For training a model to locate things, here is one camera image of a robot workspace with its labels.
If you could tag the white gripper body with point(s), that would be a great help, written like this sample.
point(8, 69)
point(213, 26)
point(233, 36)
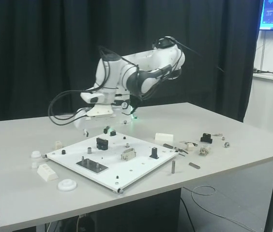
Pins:
point(80, 119)

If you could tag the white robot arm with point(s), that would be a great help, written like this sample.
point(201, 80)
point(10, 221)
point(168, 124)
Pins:
point(160, 58)

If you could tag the white three-hole peg holder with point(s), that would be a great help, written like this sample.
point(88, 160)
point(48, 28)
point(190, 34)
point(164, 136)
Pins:
point(47, 172)
point(164, 137)

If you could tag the small metal square peg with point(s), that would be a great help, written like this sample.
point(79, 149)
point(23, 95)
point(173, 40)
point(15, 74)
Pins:
point(177, 148)

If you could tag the large metal round peg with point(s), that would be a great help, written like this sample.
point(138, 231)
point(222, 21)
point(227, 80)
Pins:
point(172, 167)

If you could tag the thin metal round peg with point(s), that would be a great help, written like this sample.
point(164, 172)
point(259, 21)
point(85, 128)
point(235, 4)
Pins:
point(182, 154)

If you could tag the small white holder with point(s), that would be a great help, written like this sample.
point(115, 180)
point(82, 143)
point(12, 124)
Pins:
point(58, 144)
point(189, 147)

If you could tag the white task board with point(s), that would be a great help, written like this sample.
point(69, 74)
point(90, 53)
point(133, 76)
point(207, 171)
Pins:
point(136, 169)

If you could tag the white large gear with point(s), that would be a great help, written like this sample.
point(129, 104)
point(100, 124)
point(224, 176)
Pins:
point(66, 185)

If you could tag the black curtains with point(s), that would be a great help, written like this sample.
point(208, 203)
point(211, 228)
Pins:
point(30, 48)

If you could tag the black D-SUB plug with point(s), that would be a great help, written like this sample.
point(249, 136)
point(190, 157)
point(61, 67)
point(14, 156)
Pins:
point(206, 138)

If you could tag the metal USB plug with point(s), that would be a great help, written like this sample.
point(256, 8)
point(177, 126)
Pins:
point(217, 134)

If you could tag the metal bolt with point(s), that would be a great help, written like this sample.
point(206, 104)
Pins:
point(227, 144)

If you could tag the white cabinet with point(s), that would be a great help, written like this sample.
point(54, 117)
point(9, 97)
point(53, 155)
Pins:
point(267, 104)

